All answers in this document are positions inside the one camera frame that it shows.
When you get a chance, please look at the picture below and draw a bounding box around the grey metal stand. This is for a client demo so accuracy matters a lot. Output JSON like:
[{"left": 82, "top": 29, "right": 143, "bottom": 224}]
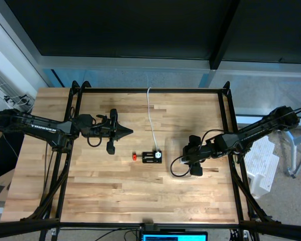
[{"left": 278, "top": 125, "right": 301, "bottom": 179}]

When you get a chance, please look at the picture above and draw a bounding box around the clear plastic tub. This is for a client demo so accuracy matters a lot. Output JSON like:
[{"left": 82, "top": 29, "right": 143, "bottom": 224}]
[{"left": 165, "top": 137, "right": 200, "bottom": 181}]

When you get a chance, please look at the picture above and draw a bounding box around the black metal frame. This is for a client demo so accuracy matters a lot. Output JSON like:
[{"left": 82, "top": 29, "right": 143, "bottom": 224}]
[{"left": 0, "top": 80, "right": 301, "bottom": 241}]

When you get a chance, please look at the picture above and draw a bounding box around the black and white cable bundle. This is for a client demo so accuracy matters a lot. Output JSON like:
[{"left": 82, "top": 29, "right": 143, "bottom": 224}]
[{"left": 2, "top": 93, "right": 33, "bottom": 107}]

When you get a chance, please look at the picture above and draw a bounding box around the white receptacle cord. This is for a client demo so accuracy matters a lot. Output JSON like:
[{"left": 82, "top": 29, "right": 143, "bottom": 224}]
[{"left": 146, "top": 86, "right": 159, "bottom": 152}]

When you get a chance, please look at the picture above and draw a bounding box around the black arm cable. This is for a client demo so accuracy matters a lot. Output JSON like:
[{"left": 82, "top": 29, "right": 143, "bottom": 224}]
[
  {"left": 170, "top": 129, "right": 226, "bottom": 178},
  {"left": 86, "top": 130, "right": 103, "bottom": 148}
]

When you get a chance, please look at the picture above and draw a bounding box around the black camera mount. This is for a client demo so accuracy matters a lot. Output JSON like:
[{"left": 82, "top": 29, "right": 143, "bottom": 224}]
[{"left": 141, "top": 218, "right": 158, "bottom": 230}]

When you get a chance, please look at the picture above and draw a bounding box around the laptop with blue screen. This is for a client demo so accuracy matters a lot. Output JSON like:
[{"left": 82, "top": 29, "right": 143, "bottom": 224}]
[{"left": 139, "top": 231, "right": 208, "bottom": 241}]

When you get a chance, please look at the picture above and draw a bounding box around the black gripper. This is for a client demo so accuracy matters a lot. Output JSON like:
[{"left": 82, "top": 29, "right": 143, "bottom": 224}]
[
  {"left": 182, "top": 135, "right": 213, "bottom": 177},
  {"left": 100, "top": 108, "right": 134, "bottom": 155}
]

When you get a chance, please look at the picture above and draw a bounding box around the brown cardboard box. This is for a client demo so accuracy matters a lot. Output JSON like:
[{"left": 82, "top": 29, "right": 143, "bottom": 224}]
[{"left": 0, "top": 167, "right": 16, "bottom": 201}]

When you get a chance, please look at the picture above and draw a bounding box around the white foam block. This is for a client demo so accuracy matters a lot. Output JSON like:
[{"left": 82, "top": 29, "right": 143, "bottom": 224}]
[{"left": 243, "top": 140, "right": 281, "bottom": 200}]

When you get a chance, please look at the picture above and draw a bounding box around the black clamp with red knob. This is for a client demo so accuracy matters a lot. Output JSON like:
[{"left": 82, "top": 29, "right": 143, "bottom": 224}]
[{"left": 132, "top": 150, "right": 164, "bottom": 165}]

